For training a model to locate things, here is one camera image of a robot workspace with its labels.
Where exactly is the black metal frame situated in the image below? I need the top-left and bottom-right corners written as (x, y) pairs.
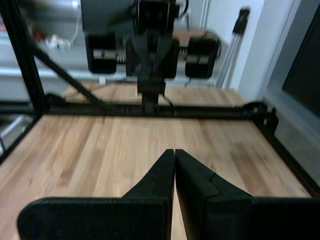
top-left (0, 0), bottom-right (320, 198)

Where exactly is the grey tripod with black head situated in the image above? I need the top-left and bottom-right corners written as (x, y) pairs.
top-left (216, 7), bottom-right (252, 88)

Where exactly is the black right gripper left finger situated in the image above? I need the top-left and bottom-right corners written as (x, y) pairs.
top-left (17, 149), bottom-right (175, 240)

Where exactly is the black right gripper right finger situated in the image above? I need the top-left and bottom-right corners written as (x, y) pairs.
top-left (174, 149), bottom-right (320, 240)

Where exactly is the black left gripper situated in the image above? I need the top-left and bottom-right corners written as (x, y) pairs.
top-left (87, 31), bottom-right (217, 79)

